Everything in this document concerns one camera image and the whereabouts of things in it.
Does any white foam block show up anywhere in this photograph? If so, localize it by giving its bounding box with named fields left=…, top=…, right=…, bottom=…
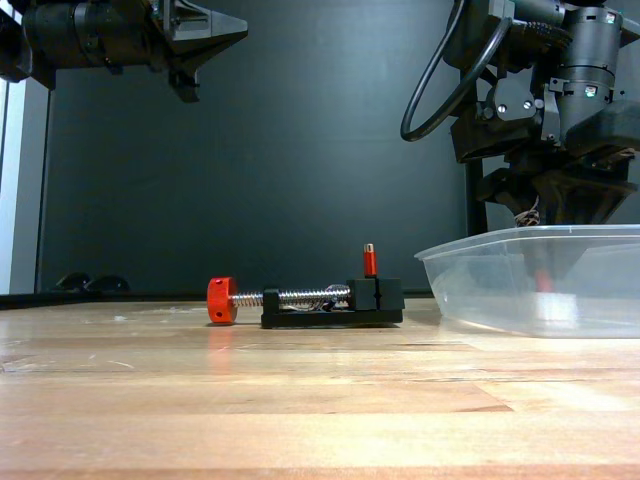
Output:
left=522, top=292, right=579, bottom=329

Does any clear plastic tub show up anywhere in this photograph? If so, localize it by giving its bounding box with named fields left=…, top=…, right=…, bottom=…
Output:
left=413, top=223, right=640, bottom=341

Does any black vise with red knob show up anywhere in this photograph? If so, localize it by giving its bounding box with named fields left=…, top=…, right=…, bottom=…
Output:
left=206, top=275, right=405, bottom=330

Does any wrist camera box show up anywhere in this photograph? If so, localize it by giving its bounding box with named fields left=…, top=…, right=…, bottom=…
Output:
left=451, top=79, right=547, bottom=165

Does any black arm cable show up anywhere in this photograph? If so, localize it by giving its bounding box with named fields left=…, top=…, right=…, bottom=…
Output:
left=399, top=0, right=515, bottom=144

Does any black white braided cable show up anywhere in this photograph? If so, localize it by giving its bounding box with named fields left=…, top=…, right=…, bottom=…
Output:
left=319, top=282, right=351, bottom=314

